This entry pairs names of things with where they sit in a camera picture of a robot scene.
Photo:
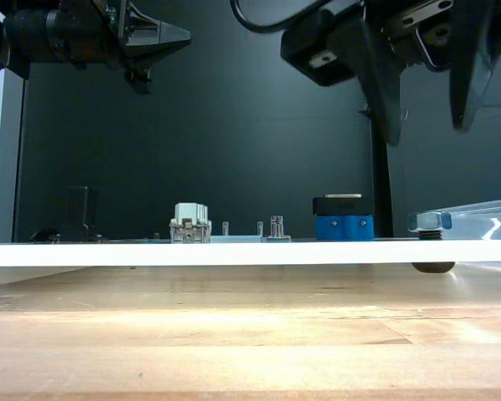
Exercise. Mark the thin silver stud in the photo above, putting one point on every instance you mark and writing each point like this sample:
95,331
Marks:
225,229
259,229

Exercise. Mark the clear plastic tub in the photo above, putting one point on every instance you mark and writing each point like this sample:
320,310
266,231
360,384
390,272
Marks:
484,221

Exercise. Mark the silver hex nut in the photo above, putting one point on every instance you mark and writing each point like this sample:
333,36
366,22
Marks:
428,221

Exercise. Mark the black round foot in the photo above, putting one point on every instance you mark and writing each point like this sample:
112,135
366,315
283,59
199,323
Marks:
433,267

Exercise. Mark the grey window frame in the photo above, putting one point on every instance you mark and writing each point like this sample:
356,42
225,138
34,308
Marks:
0,167

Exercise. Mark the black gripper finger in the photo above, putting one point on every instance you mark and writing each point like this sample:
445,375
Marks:
146,56
380,83
167,35
469,62

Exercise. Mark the black socket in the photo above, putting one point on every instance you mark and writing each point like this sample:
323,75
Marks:
81,209

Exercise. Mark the blue and black connector block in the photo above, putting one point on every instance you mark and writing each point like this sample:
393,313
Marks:
344,227

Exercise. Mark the black threaded stud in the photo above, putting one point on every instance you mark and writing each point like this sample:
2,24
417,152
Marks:
430,235

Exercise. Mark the white board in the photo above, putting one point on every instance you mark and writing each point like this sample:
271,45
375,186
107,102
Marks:
234,252

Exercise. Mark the thick silver stud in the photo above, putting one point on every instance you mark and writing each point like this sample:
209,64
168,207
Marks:
277,227

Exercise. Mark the grey connector housing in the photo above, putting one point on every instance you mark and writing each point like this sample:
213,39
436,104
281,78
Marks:
190,221

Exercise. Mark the black window post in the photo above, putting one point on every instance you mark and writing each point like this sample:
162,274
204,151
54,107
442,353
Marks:
382,188

